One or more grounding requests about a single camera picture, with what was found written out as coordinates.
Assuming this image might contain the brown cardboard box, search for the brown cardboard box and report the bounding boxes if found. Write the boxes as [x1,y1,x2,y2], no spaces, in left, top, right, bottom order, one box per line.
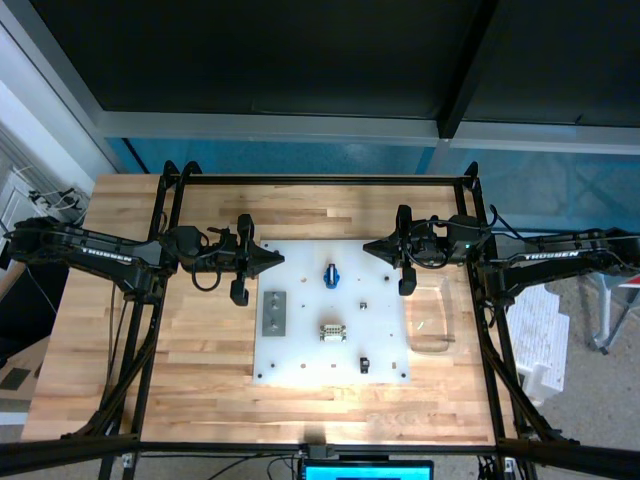
[0,335,51,401]

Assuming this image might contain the white task board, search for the white task board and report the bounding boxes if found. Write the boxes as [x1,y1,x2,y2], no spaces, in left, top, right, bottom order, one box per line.
[253,239,412,386]

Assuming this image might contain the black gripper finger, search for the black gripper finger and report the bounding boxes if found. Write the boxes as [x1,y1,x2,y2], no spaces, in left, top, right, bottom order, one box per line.
[363,249,401,266]
[252,241,285,261]
[250,259,285,277]
[362,234,400,251]

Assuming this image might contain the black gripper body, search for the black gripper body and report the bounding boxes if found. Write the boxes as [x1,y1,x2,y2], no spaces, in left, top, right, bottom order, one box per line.
[396,203,450,297]
[202,213,257,307]

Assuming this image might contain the clear plastic tub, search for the clear plastic tub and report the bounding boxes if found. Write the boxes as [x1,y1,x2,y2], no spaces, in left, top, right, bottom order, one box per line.
[404,273,459,355]

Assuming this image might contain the grey metal plate with pegs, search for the grey metal plate with pegs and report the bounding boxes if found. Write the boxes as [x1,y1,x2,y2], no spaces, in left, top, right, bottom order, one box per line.
[260,289,289,339]

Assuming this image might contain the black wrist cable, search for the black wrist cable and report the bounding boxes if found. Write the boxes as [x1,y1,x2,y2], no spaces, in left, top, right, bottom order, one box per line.
[404,216,450,272]

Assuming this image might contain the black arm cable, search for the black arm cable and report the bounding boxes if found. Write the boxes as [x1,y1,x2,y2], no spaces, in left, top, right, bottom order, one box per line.
[191,252,225,293]

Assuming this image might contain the blue lit screen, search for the blue lit screen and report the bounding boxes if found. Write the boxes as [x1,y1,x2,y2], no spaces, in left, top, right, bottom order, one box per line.
[298,458,435,480]

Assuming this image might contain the grey metal chair frame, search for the grey metal chair frame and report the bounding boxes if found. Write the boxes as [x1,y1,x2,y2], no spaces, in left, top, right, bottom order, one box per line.
[573,244,640,356]

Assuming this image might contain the grey ten pin connector insert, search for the grey ten pin connector insert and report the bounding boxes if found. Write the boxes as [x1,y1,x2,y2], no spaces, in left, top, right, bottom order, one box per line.
[319,323,349,345]

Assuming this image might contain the small black camera mount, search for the small black camera mount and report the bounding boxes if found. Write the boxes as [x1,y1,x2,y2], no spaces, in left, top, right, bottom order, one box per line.
[302,433,331,459]

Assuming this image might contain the black right forearm cable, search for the black right forearm cable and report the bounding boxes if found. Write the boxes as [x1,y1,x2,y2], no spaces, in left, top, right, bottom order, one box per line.
[488,204,531,241]

